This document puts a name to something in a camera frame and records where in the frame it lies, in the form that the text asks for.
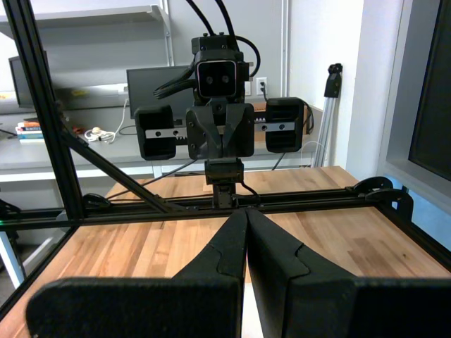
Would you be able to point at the cardboard box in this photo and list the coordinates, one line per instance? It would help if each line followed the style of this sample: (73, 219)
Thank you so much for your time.
(259, 110)

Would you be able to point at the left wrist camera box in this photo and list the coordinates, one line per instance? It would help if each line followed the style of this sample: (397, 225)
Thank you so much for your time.
(216, 79)

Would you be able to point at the dark computer monitor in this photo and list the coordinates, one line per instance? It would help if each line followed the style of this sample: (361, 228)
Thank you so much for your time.
(141, 91)
(17, 84)

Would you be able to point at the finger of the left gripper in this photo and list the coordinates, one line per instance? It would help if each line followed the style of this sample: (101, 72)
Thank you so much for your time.
(199, 137)
(243, 134)

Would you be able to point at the black aluminium frame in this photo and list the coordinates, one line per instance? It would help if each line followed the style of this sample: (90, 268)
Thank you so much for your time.
(46, 105)

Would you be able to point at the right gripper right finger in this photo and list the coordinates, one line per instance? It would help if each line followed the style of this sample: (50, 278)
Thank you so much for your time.
(334, 310)

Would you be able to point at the white wall shelf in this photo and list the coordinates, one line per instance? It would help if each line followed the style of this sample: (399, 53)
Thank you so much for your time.
(105, 17)

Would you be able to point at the white wall outlet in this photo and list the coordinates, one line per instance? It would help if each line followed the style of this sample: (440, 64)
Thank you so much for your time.
(261, 86)

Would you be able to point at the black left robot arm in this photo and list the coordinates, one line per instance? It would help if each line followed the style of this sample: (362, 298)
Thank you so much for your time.
(216, 47)

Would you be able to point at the grey desk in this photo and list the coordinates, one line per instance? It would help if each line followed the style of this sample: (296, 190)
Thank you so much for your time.
(120, 148)

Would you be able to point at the folded tripod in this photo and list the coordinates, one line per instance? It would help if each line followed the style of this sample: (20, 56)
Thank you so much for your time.
(333, 82)

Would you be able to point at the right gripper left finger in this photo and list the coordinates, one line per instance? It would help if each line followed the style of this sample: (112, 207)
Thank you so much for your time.
(141, 310)

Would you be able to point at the stack of books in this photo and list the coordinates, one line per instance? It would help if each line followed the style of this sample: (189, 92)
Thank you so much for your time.
(30, 133)

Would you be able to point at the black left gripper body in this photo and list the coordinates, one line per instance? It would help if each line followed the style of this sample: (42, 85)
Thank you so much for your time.
(155, 119)

